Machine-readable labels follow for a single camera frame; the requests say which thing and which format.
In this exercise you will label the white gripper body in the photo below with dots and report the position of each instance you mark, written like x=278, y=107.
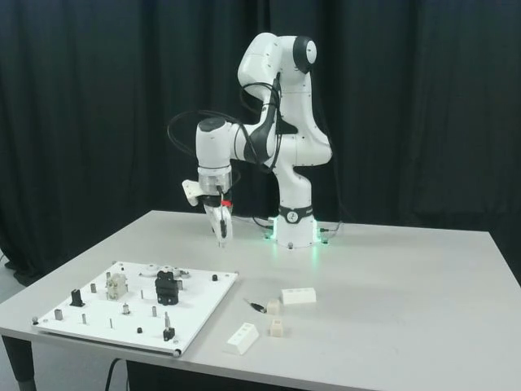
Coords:
x=224, y=220

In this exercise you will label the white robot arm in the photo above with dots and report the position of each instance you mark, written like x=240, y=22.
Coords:
x=297, y=134

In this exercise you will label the thin black rod red tag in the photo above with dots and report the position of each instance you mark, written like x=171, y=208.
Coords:
x=221, y=228

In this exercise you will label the white medium gear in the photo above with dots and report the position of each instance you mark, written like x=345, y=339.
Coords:
x=167, y=270

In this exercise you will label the black D-SUB plug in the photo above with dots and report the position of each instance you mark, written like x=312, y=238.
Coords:
x=167, y=289

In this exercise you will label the white task board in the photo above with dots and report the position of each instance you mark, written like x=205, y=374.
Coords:
x=195, y=309

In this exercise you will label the small beige cube holder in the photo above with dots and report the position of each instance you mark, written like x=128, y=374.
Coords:
x=273, y=307
x=277, y=328

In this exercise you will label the white holder with holes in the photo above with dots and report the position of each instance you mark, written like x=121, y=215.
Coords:
x=299, y=296
x=242, y=340

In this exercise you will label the black plug with metal pin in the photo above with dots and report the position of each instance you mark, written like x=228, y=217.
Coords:
x=168, y=333

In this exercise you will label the beige connector block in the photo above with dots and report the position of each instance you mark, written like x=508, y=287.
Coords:
x=116, y=285

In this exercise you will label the metal BNC plug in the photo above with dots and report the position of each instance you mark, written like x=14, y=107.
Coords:
x=126, y=309

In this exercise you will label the black curtain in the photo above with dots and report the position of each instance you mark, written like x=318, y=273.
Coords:
x=81, y=102

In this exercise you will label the metal square peg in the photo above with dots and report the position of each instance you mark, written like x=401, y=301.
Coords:
x=59, y=314

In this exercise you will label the black table leg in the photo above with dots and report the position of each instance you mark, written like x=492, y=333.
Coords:
x=16, y=362

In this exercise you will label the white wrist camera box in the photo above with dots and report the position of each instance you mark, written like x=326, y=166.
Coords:
x=191, y=190

